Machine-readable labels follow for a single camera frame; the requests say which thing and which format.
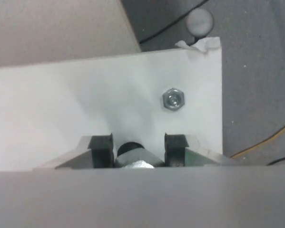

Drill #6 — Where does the metal hex bolt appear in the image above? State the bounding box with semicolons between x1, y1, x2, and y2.
115;141;167;170

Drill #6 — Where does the small metal board screw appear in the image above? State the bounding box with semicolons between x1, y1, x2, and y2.
161;87;187;111

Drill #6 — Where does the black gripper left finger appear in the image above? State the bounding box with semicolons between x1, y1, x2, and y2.
53;133;116;170

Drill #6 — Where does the thin floor cable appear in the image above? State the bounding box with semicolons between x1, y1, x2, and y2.
229;116;285;159

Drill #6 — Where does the white task board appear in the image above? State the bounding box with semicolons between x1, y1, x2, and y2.
0;36;223;171

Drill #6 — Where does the white tape piece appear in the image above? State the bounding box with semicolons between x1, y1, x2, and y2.
175;37;221;55

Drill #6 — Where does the black floor cable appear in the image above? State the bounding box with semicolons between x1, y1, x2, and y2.
139;0;208;45
266;154;285;166

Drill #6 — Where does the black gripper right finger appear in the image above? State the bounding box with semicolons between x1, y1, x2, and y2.
164;133;231;167

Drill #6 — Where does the round grey table foot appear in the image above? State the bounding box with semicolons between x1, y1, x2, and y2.
187;8;215;36

